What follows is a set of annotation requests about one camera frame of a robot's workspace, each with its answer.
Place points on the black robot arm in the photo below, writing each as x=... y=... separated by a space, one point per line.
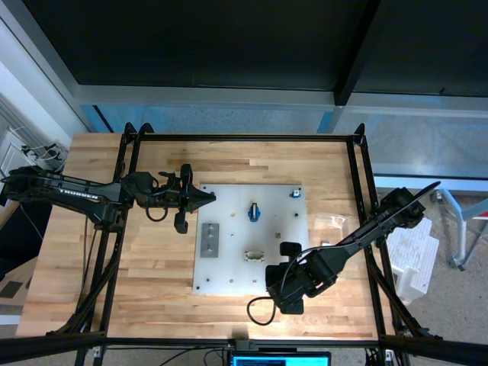
x=76 y=192
x=358 y=238

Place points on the blue and white connector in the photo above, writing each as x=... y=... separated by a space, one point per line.
x=296 y=193

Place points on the black room pillar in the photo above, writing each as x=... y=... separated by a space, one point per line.
x=356 y=57

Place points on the white task board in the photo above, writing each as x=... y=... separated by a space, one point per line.
x=236 y=267

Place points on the black metal frame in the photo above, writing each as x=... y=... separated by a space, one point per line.
x=228 y=138

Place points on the blue tape strip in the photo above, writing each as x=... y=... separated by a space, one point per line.
x=325 y=122

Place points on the grey metal plate with pegs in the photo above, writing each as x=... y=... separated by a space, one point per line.
x=209 y=242

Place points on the clear plastic tub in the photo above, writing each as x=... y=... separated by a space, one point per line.
x=331 y=223

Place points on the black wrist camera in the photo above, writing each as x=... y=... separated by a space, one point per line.
x=274 y=278

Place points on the blue plastic connector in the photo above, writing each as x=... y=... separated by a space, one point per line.
x=253 y=214

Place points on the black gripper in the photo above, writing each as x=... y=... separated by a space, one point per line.
x=185 y=202
x=291 y=305

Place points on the laptop screen with blue edge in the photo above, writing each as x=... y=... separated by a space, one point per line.
x=278 y=360

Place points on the grey metal rolling frame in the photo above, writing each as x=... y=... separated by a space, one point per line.
x=463 y=236

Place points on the white styrofoam block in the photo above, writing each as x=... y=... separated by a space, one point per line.
x=415 y=267

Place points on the beige multi-pin connector housing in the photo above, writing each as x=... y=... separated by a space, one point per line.
x=254 y=256

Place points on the brown cardboard box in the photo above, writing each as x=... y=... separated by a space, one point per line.
x=19 y=272

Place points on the black table-level camera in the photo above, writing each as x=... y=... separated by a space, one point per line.
x=241 y=341

